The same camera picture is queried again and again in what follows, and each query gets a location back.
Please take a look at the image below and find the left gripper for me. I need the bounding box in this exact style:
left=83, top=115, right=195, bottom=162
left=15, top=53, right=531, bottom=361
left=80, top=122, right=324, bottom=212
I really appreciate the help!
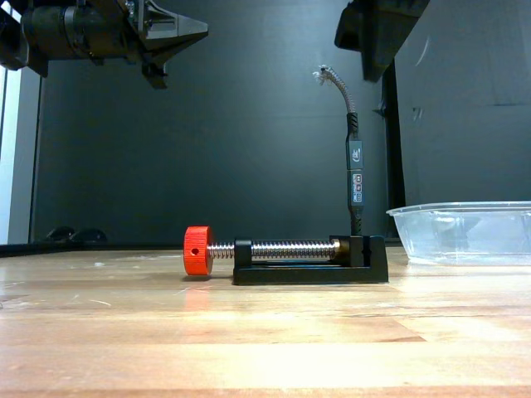
left=77, top=0, right=209, bottom=90

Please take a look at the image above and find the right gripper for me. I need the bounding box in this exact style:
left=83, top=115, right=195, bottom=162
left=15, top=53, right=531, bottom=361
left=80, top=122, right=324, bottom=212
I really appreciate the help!
left=334, top=0, right=431, bottom=82

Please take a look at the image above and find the clear plastic container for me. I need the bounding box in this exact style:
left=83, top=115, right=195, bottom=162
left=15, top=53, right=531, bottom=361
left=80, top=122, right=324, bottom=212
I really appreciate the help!
left=385, top=200, right=531, bottom=266

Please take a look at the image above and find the black clamp with red knob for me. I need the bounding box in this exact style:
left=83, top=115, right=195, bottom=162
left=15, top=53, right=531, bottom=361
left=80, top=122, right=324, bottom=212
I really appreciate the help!
left=182, top=168, right=390, bottom=287

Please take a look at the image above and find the short black cable frayed end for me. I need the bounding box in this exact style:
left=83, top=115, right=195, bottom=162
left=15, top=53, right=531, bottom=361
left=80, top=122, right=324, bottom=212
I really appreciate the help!
left=313, top=64, right=365, bottom=172

